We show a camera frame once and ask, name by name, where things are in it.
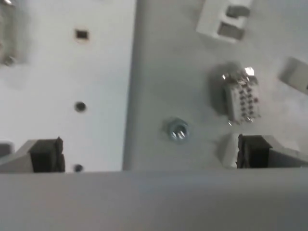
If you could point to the large metal square peg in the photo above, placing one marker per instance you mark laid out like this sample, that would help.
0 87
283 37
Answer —
229 31

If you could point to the grey D-SUB plug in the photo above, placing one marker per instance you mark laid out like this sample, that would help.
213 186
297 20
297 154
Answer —
240 101

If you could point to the white task board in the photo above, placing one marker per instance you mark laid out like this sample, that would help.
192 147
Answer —
48 72

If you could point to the medium metal square peg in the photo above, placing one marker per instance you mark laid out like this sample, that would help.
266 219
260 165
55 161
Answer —
237 11

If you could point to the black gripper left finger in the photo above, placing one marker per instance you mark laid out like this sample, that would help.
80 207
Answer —
45 156

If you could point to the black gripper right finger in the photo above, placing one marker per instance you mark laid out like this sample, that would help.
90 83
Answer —
255 154

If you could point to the white square peg holder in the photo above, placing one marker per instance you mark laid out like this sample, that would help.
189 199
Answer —
209 26

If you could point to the metal hex bolt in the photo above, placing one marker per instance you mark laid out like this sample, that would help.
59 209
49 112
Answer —
176 131

